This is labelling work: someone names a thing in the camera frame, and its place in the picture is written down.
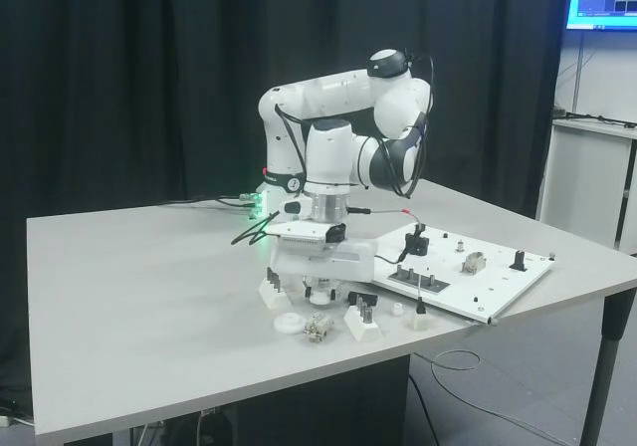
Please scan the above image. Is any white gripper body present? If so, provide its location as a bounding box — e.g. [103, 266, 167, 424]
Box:
[272, 239, 378, 285]

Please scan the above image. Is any white large gear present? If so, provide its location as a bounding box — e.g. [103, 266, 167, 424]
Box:
[273, 312, 306, 335]

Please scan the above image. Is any white square peg holder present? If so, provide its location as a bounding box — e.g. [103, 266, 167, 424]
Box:
[257, 279, 294, 310]

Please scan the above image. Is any metal waterproof plug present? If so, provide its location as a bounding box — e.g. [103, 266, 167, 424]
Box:
[298, 314, 333, 343]

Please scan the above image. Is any white round peg holder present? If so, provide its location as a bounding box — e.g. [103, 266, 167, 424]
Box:
[342, 309, 383, 342]

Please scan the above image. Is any black USB plug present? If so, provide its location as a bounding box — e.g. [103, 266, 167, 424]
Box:
[413, 275, 427, 317]

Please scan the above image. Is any white task board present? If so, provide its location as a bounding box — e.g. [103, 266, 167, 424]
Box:
[370, 224, 557, 327]

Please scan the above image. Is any black curtain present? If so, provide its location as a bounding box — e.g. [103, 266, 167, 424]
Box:
[0, 0, 568, 417]

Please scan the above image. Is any white cabinet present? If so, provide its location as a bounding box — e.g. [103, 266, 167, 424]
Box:
[534, 115, 637, 257]

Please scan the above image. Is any dark table leg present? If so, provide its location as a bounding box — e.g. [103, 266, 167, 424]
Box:
[579, 279, 629, 446]

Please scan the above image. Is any black camera cable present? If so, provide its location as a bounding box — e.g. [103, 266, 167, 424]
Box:
[231, 210, 280, 246]

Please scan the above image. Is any thin black rod on wire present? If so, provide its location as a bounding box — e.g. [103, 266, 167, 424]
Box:
[346, 206, 425, 263]

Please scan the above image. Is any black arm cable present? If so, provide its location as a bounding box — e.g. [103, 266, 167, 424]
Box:
[275, 101, 313, 188]
[365, 53, 437, 200]

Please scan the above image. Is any black base cable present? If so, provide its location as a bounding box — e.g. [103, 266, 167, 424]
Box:
[163, 193, 261, 212]

